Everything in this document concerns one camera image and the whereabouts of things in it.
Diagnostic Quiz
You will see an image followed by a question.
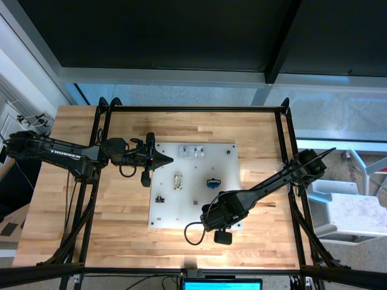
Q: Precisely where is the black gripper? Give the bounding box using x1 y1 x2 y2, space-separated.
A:
130 131 175 188
201 204 236 246

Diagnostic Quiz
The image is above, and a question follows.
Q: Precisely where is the white board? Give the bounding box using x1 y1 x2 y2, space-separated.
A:
147 142 244 231

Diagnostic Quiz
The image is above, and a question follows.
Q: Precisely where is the clear acrylic block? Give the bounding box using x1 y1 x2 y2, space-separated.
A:
178 144 207 160

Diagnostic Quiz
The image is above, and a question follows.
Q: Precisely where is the blue laptop screen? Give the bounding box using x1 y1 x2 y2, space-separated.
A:
180 277 264 290

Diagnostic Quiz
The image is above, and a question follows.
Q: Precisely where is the white plastic stool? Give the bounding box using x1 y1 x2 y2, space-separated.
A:
307 178 387 245

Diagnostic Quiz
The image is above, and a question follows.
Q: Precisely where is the grey metal stand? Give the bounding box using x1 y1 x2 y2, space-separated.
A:
341 147 387 197

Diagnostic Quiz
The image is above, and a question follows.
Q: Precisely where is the flat cardboard box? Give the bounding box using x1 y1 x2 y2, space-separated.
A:
0 202 31 242

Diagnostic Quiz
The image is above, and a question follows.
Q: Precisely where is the arm braided cable loop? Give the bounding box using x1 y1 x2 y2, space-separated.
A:
119 161 137 178

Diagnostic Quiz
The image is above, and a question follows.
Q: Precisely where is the black table-level camera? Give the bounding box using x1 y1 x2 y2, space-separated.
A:
184 265 201 279

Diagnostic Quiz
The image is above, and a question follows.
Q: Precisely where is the black aluminium frame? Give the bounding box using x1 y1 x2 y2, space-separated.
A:
0 96 387 290

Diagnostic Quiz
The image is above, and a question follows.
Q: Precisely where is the black white cable bundle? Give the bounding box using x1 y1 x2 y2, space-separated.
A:
16 113 54 128

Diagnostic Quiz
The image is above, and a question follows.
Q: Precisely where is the black window post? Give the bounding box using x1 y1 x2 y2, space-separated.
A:
265 0 303 85

